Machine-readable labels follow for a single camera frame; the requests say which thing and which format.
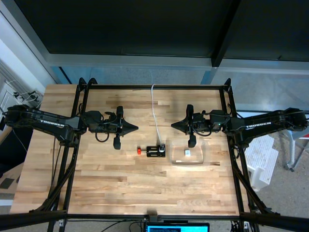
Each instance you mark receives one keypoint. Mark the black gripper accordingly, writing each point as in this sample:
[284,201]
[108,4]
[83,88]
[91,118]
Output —
[120,125]
[190,125]

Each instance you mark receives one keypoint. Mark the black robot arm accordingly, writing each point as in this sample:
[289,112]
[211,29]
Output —
[48,122]
[256,125]

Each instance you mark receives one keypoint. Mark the small white label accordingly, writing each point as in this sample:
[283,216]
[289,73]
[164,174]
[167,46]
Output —
[187,152]

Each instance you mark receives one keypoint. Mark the black clamp with red knob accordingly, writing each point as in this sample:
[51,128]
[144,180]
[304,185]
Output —
[152,151]

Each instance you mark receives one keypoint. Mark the clear plastic tub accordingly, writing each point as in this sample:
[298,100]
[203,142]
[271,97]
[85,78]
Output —
[200,158]

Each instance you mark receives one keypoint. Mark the white foam block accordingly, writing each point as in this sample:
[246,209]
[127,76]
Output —
[260,164]

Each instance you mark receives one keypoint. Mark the blue-edged screen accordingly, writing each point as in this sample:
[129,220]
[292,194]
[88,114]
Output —
[176,228]

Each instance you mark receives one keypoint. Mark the grey metal stand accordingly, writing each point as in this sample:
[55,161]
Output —
[291,149]

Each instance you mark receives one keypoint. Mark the red white panel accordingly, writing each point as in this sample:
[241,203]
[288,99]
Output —
[304,136]

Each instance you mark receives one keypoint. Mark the white cabinet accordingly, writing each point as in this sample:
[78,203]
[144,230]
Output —
[9,91]

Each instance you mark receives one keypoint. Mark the brown cardboard box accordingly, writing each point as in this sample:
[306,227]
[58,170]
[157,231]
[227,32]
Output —
[9,176]

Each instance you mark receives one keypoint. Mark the black metal frame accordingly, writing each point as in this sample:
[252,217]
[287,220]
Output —
[120,87]

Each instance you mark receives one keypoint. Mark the black camera bracket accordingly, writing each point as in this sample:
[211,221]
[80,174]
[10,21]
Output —
[154,217]

